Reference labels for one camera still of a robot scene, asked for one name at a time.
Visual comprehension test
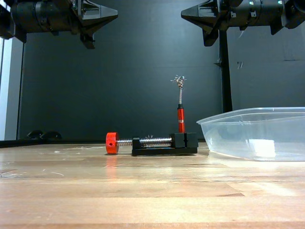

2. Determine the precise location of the black vise with red knob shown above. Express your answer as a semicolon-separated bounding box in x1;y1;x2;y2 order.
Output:
105;132;199;157

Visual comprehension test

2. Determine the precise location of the clear plastic tub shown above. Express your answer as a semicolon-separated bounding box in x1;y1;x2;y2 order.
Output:
196;106;305;163

